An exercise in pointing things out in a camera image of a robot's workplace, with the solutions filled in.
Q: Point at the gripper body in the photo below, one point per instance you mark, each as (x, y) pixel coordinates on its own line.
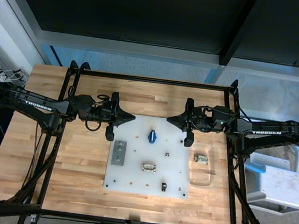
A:
(187, 121)
(114, 113)

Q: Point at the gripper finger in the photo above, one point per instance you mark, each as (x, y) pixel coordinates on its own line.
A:
(123, 114)
(178, 120)
(177, 124)
(123, 119)

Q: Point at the beige HAN10E connector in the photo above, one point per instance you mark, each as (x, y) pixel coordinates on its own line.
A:
(200, 159)

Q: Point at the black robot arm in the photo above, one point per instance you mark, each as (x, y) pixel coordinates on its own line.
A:
(39, 106)
(266, 133)

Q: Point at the beige HAN10E hub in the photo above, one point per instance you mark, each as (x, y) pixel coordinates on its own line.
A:
(149, 168)

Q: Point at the black connector block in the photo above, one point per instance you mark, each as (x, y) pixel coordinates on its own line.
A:
(164, 187)

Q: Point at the small silver socket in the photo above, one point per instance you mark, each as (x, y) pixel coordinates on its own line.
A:
(167, 155)

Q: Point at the grey metal plate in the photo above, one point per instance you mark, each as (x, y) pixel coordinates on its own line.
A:
(114, 162)

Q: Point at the white plastic board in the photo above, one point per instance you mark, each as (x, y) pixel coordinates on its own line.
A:
(132, 169)

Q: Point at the clear plastic tub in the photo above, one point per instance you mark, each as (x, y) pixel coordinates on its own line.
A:
(201, 177)

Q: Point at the grey step stool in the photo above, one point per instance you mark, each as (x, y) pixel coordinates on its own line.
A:
(278, 186)

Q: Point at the black table frame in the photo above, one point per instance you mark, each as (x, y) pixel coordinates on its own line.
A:
(142, 78)

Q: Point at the grey aluminium wall frame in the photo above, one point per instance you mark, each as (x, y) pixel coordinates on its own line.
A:
(119, 45)

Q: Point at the black wall post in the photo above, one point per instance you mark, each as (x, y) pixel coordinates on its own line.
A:
(237, 32)

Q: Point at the light blue metal frame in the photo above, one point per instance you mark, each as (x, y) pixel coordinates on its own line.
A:
(298, 161)

